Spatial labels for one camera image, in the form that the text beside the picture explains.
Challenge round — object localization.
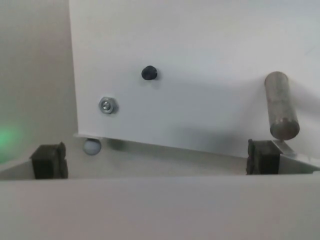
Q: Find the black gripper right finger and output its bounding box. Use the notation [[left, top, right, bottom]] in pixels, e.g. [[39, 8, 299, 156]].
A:
[[245, 138, 320, 176]]

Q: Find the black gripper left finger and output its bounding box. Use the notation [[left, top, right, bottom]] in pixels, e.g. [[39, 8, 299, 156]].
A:
[[0, 141, 69, 180]]

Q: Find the grey round board foot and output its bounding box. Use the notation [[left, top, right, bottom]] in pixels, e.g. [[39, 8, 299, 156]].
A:
[[82, 137, 102, 157]]

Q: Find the metal round peg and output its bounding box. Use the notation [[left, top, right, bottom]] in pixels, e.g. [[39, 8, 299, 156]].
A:
[[264, 71, 301, 141]]

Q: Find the black round screw head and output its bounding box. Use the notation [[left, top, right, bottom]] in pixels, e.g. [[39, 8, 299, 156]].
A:
[[140, 65, 159, 82]]

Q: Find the metal hex nut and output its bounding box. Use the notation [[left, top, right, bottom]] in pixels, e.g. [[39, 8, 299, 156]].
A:
[[97, 94, 120, 116]]

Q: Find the white task board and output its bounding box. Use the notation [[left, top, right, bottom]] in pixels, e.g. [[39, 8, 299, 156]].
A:
[[68, 0, 320, 166]]

